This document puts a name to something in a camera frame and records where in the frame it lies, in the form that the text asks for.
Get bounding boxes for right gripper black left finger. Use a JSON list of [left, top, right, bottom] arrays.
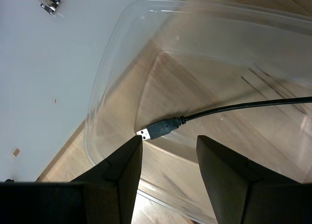
[[0, 136, 143, 224]]

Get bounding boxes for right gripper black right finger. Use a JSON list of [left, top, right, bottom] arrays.
[[197, 135, 312, 224]]

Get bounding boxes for black USB connector with cable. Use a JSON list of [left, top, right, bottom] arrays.
[[136, 96, 312, 141]]

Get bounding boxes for white mounting board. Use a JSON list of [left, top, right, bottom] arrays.
[[0, 0, 193, 183]]

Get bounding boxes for clear plastic tub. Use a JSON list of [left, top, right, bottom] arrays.
[[83, 0, 312, 224]]

